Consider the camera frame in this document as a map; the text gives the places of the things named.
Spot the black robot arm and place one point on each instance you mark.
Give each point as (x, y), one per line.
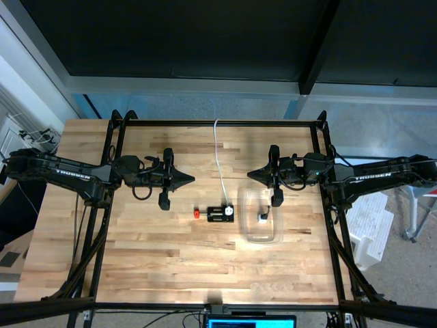
(368, 177)
(71, 174)

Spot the laptop screen with blue edge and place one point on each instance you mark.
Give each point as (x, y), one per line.
(249, 323)

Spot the clear plastic tub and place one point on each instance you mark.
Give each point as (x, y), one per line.
(263, 235)

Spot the grey metal stand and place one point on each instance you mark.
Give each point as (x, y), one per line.
(413, 215)

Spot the black building post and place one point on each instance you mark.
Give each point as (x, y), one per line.
(317, 51)

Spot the small white block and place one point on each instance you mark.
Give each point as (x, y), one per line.
(263, 219)

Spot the black table frame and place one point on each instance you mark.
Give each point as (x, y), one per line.
(239, 123)

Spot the black vise with red knob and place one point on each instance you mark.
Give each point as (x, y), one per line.
(218, 215)

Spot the black low camera mount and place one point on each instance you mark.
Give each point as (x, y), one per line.
(216, 309)

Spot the brown cardboard box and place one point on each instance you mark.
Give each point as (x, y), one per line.
(20, 244)

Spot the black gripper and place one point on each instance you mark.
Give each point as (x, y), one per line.
(167, 177)
(276, 174)

